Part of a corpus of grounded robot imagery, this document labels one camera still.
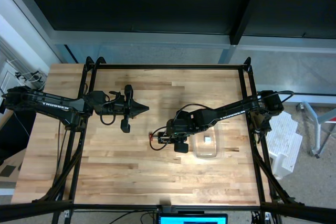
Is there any laptop screen with blue edge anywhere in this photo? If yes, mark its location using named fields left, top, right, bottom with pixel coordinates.
left=156, top=213, right=228, bottom=224

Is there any clear plastic tub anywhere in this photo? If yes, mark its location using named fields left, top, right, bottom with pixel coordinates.
left=191, top=123, right=226, bottom=160

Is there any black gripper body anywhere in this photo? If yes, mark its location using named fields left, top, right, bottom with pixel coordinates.
left=113, top=84, right=135, bottom=134
left=165, top=112, right=196, bottom=154

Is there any black table edge camera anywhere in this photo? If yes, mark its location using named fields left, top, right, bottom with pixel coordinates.
left=157, top=200, right=177, bottom=213

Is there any long black arm cable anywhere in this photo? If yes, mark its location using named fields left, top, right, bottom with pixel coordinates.
left=174, top=103, right=211, bottom=121

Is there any black aluminium table frame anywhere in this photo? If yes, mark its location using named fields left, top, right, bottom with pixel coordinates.
left=0, top=56, right=336, bottom=224

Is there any white power strip with plugs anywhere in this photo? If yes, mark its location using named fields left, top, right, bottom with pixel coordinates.
left=14, top=70, right=47, bottom=88

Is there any brown cardboard box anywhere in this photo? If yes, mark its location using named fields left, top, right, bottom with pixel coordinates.
left=0, top=147, right=27, bottom=183

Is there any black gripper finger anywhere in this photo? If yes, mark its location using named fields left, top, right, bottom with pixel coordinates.
left=133, top=108, right=150, bottom=119
left=133, top=98, right=150, bottom=110

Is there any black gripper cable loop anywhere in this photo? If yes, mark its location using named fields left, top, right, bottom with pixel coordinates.
left=99, top=112, right=116, bottom=126

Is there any white ribbed foam block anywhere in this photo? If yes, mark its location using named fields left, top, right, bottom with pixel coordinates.
left=265, top=111, right=305, bottom=182

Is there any grey metal stand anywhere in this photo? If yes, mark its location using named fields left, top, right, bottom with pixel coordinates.
left=296, top=100, right=336, bottom=159

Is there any black clamp with red knob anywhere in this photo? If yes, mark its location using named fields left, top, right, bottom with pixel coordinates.
left=149, top=131, right=184, bottom=145

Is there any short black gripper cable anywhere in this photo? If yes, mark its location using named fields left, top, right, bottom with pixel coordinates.
left=149, top=126, right=175, bottom=151

